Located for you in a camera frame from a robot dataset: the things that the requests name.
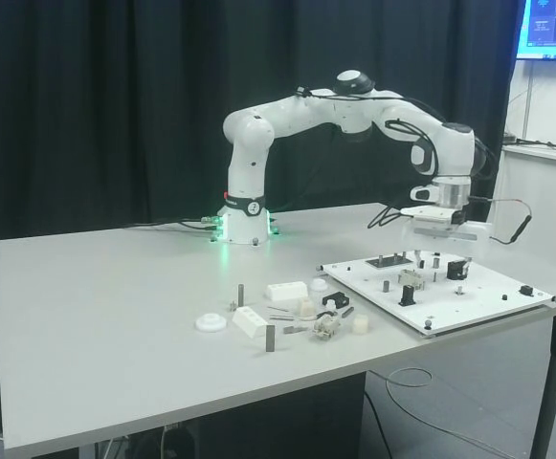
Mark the black USB plug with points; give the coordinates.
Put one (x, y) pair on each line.
(458, 270)

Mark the small black plug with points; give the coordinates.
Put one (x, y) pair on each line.
(527, 290)

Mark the black Ethernet plug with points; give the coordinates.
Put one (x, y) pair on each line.
(336, 300)

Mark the grey D-SUB plug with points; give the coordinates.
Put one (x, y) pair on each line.
(410, 276)

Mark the black table leg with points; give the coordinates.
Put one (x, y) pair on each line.
(552, 382)

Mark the short metal square peg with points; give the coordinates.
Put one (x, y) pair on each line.
(295, 330)

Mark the black curtain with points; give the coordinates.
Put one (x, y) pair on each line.
(115, 95)

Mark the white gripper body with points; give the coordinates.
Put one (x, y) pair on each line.
(445, 234)

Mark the white task board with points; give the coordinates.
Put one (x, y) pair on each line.
(450, 301)

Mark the white cabinet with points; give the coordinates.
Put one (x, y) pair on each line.
(531, 181)

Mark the metal D-SUB plug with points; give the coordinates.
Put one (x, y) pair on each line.
(324, 330)

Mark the white small gear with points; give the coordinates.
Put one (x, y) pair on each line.
(361, 324)

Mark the white peg holder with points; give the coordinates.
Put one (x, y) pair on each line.
(284, 290)
(249, 322)

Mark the black waterproof plug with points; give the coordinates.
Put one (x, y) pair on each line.
(406, 296)

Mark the white flat gear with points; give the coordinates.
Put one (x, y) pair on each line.
(318, 285)

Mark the dark short round peg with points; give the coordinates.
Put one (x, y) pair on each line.
(348, 311)

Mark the white large gear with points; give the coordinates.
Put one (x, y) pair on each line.
(211, 321)

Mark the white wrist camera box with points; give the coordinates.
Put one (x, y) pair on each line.
(423, 193)

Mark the blue screen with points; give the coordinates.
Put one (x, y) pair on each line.
(552, 28)

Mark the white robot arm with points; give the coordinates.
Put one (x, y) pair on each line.
(249, 143)

